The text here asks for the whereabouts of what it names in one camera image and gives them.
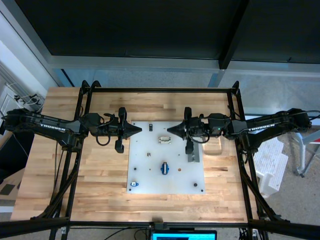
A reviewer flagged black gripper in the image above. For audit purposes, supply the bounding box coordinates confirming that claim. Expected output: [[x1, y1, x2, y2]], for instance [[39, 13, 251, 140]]
[[109, 106, 143, 154], [166, 106, 201, 155]]

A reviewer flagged grey aluminium block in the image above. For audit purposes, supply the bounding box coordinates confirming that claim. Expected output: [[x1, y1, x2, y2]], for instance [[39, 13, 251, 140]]
[[187, 143, 201, 164]]

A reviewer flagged clear plastic tub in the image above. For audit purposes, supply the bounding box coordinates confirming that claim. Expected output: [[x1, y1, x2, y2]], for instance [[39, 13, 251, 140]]
[[202, 138, 224, 156]]

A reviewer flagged blue round holder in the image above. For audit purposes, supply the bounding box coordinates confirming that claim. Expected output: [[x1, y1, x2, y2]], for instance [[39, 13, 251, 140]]
[[159, 161, 171, 176]]

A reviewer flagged white board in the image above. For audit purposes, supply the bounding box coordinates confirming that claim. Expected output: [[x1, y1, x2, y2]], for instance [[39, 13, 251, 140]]
[[126, 121, 206, 195]]

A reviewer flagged white foam packaging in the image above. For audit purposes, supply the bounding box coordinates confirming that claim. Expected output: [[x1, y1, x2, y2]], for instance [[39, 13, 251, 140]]
[[252, 138, 292, 200]]

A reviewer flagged screen with blue edge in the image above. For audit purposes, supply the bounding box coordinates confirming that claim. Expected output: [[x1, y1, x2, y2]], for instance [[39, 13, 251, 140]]
[[149, 229, 218, 240]]

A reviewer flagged grey metal stand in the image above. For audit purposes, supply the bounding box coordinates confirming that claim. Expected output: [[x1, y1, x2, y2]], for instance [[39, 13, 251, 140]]
[[291, 129, 320, 179]]

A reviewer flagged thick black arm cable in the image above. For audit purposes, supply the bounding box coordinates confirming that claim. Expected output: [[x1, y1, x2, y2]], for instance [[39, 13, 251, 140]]
[[187, 134, 211, 145]]

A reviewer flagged black metal frame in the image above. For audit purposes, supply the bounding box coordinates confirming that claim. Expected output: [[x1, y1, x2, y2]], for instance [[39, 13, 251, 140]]
[[0, 0, 295, 240]]

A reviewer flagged small low camera box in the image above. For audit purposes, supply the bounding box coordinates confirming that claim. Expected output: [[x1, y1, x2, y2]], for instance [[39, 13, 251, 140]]
[[152, 216, 167, 230]]

